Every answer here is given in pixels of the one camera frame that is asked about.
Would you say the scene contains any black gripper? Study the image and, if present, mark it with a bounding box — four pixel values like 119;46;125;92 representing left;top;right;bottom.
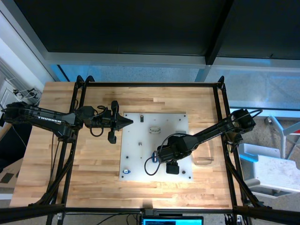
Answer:
156;135;186;174
102;100;134;144

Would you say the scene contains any white taskboard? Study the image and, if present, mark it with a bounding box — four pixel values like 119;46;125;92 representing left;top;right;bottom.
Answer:
119;112;195;182

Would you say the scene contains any clear plastic tub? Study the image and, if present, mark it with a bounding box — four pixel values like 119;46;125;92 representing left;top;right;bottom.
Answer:
189;128;217;167

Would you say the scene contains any blue laptop screen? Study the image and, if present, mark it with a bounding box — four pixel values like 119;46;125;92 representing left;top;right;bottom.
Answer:
140;216;204;225

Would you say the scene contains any white plastic step stool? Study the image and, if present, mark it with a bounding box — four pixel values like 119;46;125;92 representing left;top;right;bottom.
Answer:
238;142;300;200

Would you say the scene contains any grey metal stand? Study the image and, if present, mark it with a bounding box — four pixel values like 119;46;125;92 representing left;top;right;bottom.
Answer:
264;116;300;169

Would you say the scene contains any brown cardboard sheet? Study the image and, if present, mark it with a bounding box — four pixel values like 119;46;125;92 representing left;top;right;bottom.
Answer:
0;157;24;188

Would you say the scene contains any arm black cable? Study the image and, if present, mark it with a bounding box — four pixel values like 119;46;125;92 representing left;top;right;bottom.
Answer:
144;133;188;176
90;105;109;137

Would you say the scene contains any black metal frame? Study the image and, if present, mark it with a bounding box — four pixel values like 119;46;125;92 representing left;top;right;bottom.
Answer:
0;75;300;225

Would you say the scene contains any black table-level camera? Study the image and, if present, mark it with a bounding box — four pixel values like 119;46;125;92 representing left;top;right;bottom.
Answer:
142;203;157;215

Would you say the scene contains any black and white cable bundle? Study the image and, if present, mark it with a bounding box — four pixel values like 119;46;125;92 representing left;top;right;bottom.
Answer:
11;88;43;100

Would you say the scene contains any thin black shoulder cable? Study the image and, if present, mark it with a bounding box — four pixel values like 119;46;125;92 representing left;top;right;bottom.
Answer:
245;108;263;120

